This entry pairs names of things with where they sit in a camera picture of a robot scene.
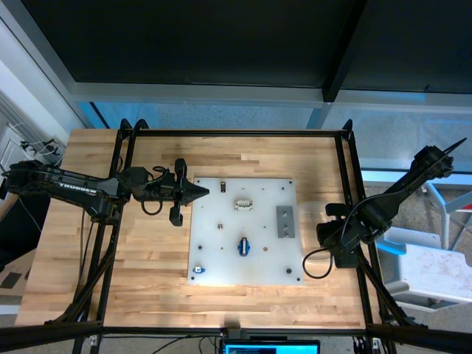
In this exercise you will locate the brown cardboard box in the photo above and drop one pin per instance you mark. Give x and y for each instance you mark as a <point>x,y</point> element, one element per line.
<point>18,269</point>

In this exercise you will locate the white metal step stool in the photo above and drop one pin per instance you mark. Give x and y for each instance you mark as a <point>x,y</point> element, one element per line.
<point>431,269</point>

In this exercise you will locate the beige connector housing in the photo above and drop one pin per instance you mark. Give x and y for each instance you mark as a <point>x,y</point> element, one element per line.
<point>244,205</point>

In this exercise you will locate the blue flanged connector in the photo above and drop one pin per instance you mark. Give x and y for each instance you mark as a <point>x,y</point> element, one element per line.
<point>198,269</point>

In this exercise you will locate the silver metal bar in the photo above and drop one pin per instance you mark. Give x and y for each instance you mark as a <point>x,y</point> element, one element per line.
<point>243,246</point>

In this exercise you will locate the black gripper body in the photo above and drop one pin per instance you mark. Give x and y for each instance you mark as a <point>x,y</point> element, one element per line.
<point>339,237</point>
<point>177,191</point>

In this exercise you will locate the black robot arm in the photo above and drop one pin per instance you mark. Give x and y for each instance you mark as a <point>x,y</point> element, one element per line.
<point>73,186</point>
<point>398,191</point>

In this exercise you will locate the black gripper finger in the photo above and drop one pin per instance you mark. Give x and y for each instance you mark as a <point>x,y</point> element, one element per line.
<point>191,196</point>
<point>193,187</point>

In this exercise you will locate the blue laptop screen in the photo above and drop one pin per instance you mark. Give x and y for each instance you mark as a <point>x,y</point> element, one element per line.
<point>269,348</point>

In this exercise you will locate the white task board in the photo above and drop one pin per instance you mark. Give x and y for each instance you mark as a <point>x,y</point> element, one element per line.
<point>221,265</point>

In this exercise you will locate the clear plastic tub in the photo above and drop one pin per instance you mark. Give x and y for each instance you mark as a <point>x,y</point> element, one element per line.
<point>308,217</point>

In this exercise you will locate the black aluminium frame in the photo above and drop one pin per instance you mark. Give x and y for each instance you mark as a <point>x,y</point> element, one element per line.
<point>236,132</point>

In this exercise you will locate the blue clamp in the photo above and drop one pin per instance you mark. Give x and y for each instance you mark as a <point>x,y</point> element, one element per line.
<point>239,248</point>

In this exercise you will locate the black table-edge camera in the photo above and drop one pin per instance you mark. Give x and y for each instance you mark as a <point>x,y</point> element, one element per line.
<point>233,333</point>

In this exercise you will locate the grey block with holes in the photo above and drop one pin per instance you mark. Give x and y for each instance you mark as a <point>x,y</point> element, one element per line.
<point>284,221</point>

